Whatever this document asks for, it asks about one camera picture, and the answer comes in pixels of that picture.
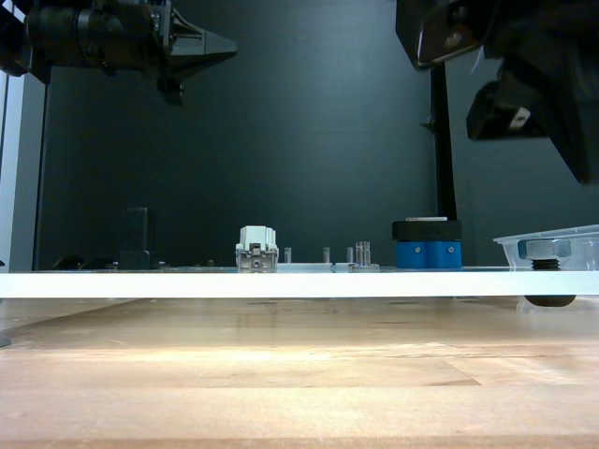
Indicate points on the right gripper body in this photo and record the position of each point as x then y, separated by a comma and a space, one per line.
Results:
552, 28

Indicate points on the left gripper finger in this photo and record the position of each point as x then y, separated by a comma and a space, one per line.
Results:
206, 47

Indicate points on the black frame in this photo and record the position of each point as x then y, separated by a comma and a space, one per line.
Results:
444, 163

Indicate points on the beige many-pin connector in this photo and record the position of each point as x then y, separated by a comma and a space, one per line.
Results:
256, 248

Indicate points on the steel nut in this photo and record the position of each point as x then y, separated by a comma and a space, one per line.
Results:
545, 249

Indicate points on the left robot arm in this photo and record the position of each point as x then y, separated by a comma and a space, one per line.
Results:
70, 33

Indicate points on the black socket cap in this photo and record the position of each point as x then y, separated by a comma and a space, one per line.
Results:
426, 230

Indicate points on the black threaded stud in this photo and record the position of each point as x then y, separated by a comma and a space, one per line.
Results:
546, 265

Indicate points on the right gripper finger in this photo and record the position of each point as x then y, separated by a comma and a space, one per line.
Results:
573, 126
496, 117

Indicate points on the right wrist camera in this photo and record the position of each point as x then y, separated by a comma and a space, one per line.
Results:
435, 28

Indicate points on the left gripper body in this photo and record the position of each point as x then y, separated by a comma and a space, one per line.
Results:
161, 47

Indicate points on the clear peg base block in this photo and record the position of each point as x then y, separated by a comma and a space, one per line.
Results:
309, 267

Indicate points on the black block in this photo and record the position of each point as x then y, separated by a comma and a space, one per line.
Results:
136, 238

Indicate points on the white task board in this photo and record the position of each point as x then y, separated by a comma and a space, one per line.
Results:
234, 284

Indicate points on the short steel peg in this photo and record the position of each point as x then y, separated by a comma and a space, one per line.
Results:
288, 255
349, 255
326, 255

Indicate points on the clear plastic container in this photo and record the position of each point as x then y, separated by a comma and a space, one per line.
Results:
585, 233

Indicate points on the blue socket block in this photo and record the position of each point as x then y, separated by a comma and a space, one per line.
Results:
445, 256
412, 256

